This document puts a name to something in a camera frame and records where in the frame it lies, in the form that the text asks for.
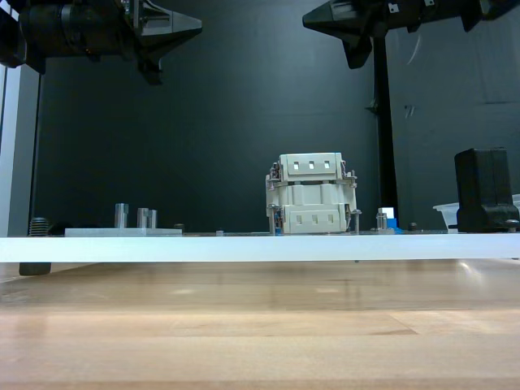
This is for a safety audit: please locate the white task board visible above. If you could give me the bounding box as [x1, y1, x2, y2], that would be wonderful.
[0, 233, 520, 264]

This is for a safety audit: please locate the clear plastic tub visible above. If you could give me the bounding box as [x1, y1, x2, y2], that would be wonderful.
[431, 193, 520, 233]

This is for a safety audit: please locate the black connector housing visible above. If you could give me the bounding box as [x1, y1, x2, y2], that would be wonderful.
[453, 148, 520, 235]

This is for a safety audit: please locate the grey metal plate with posts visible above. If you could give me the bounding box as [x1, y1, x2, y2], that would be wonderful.
[64, 201, 183, 237]

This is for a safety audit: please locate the grey threaded bolt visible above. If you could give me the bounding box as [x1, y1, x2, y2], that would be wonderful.
[29, 216, 50, 237]

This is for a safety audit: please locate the blue clamp with white strap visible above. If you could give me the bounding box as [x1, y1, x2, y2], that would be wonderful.
[377, 206, 402, 236]

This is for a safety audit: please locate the grey HAN10E connector insert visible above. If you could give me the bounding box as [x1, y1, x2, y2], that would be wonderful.
[266, 152, 359, 189]

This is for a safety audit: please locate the black aluminium frame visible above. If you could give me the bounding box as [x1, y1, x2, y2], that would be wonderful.
[364, 36, 399, 233]

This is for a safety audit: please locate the black board foot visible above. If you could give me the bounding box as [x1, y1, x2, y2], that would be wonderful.
[19, 262, 54, 278]

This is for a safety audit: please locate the grey connector socket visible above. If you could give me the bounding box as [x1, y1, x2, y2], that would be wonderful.
[266, 182, 358, 236]

